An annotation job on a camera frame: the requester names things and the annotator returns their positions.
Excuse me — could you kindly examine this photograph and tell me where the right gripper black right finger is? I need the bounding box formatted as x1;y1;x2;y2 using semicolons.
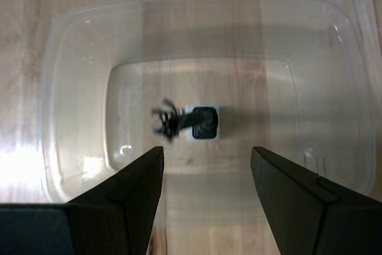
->
250;146;382;255

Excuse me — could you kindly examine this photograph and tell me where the black plug with braided cable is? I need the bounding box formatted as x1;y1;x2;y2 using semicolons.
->
151;96;221;142

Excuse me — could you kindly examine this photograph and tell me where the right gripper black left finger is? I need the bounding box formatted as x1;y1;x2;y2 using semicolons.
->
0;146;165;255

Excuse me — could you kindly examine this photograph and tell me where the white square plug holder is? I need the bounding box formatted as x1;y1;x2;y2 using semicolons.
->
184;104;222;143

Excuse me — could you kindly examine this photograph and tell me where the clear plastic tub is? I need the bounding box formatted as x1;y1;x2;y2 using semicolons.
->
38;0;377;217

